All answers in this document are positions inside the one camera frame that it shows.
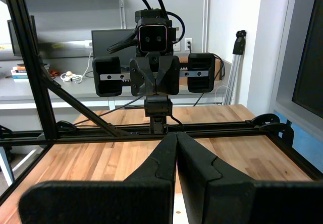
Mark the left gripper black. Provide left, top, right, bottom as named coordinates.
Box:
left=92, top=52, right=216, bottom=97

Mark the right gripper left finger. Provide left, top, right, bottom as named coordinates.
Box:
left=19, top=132, right=178, bottom=224

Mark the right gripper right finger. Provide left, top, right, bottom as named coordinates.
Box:
left=177, top=132, right=323, bottom=224

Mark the dark wide computer monitor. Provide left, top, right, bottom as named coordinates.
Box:
left=91, top=29, right=138, bottom=58

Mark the white task board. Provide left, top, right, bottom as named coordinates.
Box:
left=172, top=193, right=189, bottom=224

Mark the grey tripod with black head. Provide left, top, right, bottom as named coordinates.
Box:
left=224, top=29, right=247, bottom=106

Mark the grey office desk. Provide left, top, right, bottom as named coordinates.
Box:
left=0, top=56, right=233, bottom=111

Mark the stack of books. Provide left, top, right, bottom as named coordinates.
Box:
left=10, top=66, right=30, bottom=83

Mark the dark narrow computer monitor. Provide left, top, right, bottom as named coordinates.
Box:
left=7, top=15, right=38, bottom=58

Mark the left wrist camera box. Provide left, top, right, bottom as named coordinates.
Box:
left=137, top=24, right=169, bottom=53

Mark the black braided cable sleeve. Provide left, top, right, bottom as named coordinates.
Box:
left=107, top=29, right=139, bottom=54

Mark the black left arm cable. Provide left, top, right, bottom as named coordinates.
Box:
left=166, top=11, right=186, bottom=44

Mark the white coiled cord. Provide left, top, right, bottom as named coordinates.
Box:
left=60, top=70, right=84, bottom=84

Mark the black aluminium frame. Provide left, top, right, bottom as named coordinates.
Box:
left=0, top=0, right=323, bottom=206

